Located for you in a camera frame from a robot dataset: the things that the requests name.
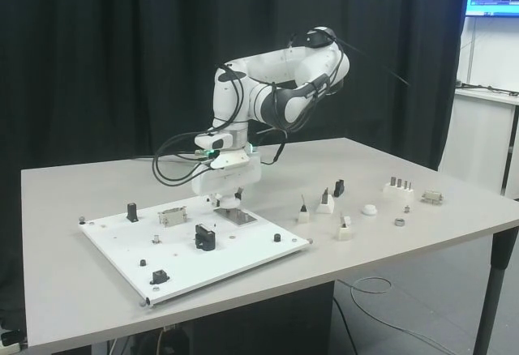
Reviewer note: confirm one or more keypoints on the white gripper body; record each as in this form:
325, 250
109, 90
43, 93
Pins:
227, 178

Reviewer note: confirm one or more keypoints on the white small gear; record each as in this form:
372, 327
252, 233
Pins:
369, 210

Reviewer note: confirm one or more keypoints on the black curtain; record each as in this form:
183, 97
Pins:
121, 67

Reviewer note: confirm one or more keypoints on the white plug holder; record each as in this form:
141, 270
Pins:
325, 207
344, 231
303, 216

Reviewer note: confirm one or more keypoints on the black plug in holder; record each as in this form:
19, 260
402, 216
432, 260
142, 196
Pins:
303, 207

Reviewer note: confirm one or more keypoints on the white cabinet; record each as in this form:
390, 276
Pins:
474, 140

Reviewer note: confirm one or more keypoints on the white large gear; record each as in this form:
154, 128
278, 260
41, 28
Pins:
229, 204

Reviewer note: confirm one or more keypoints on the round metal BNC plug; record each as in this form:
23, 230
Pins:
399, 222

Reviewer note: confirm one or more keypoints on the grey plug in holder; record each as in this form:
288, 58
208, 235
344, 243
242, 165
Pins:
325, 197

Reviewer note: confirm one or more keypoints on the white task board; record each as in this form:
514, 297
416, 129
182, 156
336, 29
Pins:
182, 257

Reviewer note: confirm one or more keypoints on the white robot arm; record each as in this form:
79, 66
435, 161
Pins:
229, 95

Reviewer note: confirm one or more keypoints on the metal D-SUB plug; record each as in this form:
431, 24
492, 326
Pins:
430, 198

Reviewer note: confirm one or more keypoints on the white peg holder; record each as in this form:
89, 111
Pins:
398, 191

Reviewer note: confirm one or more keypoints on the black table leg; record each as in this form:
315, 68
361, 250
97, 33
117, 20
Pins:
495, 290

